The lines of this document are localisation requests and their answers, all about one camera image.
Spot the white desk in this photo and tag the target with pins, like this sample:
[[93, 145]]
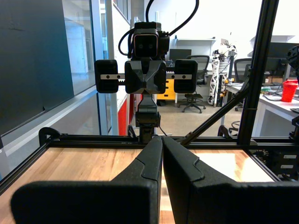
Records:
[[275, 105]]

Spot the red cup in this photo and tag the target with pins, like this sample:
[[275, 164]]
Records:
[[289, 91]]

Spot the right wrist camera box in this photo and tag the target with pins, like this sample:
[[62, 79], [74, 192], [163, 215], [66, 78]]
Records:
[[146, 45]]

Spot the black monitor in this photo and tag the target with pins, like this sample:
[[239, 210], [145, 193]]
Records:
[[180, 54], [280, 53]]

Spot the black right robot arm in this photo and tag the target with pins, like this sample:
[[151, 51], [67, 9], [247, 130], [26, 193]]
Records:
[[147, 119]]

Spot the black box with white labels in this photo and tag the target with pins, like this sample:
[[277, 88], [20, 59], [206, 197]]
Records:
[[268, 161]]

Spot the white lattice structure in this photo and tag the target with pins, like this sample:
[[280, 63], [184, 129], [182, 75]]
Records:
[[214, 80]]

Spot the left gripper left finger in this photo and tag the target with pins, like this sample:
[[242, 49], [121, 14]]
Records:
[[93, 203]]

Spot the black office chair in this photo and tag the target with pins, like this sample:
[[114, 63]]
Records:
[[194, 96], [240, 70]]

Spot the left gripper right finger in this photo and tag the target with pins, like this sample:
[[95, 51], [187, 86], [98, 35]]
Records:
[[233, 203]]

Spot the black aluminium frame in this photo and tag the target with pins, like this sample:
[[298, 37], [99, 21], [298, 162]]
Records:
[[255, 81]]

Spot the red cabinet panel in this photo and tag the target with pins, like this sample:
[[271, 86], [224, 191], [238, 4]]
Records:
[[122, 116]]

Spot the yellow drawer cabinet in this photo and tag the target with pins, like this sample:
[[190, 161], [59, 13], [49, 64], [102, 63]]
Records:
[[169, 93]]

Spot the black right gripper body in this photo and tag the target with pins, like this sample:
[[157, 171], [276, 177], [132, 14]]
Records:
[[106, 66]]

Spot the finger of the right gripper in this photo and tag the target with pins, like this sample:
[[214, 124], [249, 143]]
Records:
[[157, 79], [133, 79]]

